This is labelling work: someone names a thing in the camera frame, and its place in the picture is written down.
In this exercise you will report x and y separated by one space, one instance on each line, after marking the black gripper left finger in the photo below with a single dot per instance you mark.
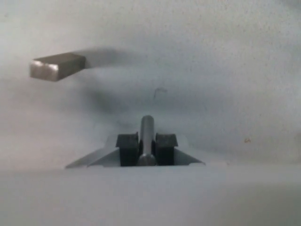
127 148

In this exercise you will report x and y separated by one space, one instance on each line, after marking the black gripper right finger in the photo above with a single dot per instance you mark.
164 148

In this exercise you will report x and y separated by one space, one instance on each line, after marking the metal round peg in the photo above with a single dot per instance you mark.
147 136

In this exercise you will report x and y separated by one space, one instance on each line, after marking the metal square peg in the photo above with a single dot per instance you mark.
55 68

